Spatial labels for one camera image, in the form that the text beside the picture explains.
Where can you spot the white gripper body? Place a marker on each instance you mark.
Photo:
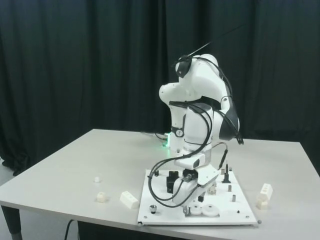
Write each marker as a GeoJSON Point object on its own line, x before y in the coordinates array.
{"type": "Point", "coordinates": [185, 192]}

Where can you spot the white small gear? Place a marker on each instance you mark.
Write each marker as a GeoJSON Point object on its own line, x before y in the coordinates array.
{"type": "Point", "coordinates": [97, 179]}

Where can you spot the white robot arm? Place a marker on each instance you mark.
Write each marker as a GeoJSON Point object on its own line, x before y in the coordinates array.
{"type": "Point", "coordinates": [197, 82]}

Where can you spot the white medium gear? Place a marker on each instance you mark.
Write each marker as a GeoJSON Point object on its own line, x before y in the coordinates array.
{"type": "Point", "coordinates": [195, 210]}

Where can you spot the white large gear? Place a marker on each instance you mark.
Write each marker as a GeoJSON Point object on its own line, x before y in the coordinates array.
{"type": "Point", "coordinates": [210, 210]}

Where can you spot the metal square peg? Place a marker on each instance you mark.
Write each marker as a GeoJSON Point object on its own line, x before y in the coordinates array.
{"type": "Point", "coordinates": [229, 188]}

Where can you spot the metal BNC plug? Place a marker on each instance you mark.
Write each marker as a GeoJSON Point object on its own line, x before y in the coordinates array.
{"type": "Point", "coordinates": [153, 209]}

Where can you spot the metal round peg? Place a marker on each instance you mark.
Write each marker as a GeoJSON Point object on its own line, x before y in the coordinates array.
{"type": "Point", "coordinates": [233, 198]}

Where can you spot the black upright plug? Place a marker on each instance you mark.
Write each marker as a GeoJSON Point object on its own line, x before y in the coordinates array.
{"type": "Point", "coordinates": [226, 175]}

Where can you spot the white task board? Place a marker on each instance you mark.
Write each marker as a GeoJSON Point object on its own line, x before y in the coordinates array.
{"type": "Point", "coordinates": [240, 210]}

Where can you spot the thin black rod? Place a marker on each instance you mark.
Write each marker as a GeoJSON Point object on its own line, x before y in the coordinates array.
{"type": "Point", "coordinates": [223, 158]}

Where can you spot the long white holder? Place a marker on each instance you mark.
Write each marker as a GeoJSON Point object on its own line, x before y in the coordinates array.
{"type": "Point", "coordinates": [128, 199]}
{"type": "Point", "coordinates": [265, 190]}

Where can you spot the small white cube holder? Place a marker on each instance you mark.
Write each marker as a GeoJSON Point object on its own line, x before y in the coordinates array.
{"type": "Point", "coordinates": [261, 203]}

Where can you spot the black curtain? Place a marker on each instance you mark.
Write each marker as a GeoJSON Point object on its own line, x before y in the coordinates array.
{"type": "Point", "coordinates": [75, 62]}

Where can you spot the dark table leg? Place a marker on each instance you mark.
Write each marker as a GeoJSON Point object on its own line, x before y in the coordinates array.
{"type": "Point", "coordinates": [11, 221]}

